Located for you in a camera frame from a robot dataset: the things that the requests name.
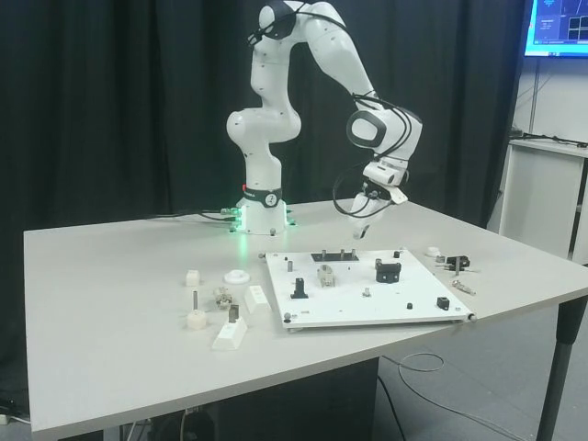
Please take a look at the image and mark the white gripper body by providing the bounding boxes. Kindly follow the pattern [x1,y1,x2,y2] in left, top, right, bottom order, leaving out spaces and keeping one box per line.
[349,182,392,232]

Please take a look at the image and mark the white task board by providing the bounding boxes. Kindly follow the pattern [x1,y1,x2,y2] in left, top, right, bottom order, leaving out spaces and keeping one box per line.
[258,247,477,332]

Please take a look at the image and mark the black D-SUB plug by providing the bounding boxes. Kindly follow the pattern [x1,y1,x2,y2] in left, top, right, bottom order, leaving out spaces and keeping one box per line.
[445,254,473,273]

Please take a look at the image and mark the white wedge holder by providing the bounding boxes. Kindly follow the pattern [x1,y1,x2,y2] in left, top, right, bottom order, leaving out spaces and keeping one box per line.
[243,284,269,316]

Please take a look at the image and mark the white square peg holder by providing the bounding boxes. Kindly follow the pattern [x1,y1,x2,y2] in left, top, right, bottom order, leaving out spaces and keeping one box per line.
[211,320,250,353]

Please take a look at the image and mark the white cabinet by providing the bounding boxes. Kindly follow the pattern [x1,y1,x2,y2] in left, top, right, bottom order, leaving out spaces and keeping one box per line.
[485,136,588,266]

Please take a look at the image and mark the black table leg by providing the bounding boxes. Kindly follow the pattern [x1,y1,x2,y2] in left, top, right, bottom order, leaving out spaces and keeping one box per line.
[535,300,577,441]

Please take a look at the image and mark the blue monitor screen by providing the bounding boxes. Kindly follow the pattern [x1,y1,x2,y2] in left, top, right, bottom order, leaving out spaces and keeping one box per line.
[523,0,588,60]

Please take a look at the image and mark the black curtain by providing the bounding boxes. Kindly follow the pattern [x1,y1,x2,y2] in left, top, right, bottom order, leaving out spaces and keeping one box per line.
[0,0,527,295]

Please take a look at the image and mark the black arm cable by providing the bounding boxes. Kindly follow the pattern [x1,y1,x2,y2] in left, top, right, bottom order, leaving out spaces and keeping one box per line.
[332,90,416,218]

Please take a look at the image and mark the grey floor cable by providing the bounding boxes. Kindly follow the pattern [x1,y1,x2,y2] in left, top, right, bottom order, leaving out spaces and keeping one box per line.
[396,351,466,441]

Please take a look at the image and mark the black base cable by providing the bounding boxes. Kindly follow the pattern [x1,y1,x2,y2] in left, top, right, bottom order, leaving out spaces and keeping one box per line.
[150,207,242,223]

